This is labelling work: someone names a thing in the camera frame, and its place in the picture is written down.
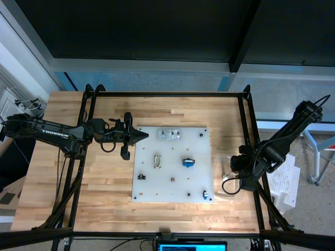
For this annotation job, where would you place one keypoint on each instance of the black metal frame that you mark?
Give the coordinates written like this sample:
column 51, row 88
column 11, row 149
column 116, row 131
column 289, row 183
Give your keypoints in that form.
column 167, row 94

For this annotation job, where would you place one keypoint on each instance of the cardboard box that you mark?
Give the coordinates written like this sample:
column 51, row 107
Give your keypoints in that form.
column 10, row 188

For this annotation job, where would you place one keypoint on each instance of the blue and black connector socket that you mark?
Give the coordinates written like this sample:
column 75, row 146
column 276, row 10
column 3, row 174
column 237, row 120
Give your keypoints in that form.
column 188, row 162

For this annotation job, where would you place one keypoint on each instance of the clear plastic tub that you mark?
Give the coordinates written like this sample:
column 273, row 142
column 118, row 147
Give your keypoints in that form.
column 221, row 162

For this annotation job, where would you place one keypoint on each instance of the small black camera mount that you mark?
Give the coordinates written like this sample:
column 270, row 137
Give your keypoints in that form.
column 167, row 236

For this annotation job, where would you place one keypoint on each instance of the white taskboard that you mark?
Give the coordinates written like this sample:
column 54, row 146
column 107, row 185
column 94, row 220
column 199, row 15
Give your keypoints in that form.
column 162, row 188

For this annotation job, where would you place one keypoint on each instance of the grey metal stand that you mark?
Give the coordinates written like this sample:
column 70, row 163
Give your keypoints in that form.
column 315, row 167

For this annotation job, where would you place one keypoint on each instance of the small blue RJ45 socket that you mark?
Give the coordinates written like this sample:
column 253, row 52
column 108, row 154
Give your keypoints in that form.
column 205, row 194

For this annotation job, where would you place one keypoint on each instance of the laptop screen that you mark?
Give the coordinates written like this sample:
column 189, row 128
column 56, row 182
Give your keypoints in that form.
column 191, row 247

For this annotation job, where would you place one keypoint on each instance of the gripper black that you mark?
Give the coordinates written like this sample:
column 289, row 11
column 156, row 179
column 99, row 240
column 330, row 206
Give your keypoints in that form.
column 239, row 164
column 125, row 136

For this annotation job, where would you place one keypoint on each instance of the black vertical post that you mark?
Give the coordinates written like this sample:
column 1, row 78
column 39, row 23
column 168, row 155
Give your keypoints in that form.
column 244, row 34

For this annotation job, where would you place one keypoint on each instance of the aluminium block with pins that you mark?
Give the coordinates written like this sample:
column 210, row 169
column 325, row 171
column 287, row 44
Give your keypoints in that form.
column 168, row 135

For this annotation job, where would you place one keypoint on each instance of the beige rectangular connector housing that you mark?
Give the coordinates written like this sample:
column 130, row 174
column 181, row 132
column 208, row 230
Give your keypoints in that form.
column 157, row 160

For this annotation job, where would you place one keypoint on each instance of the white foam block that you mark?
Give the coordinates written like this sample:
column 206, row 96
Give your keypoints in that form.
column 286, row 188

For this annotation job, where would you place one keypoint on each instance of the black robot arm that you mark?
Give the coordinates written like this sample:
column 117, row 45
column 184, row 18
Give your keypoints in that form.
column 52, row 132
column 288, row 136

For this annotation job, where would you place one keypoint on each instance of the grey metal partition frame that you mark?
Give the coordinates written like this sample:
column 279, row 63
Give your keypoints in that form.
column 131, row 64

